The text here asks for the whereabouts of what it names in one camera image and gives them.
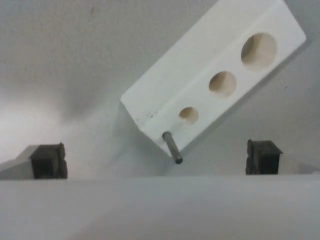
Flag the white round-hole peg holder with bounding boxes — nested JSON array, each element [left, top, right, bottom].
[[119, 0, 307, 154]]

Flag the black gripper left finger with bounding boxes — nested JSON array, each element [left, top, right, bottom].
[[0, 141, 69, 180]]

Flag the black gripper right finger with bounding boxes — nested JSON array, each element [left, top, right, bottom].
[[245, 138, 320, 176]]

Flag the thin metal round peg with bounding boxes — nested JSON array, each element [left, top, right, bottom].
[[161, 131, 185, 166]]

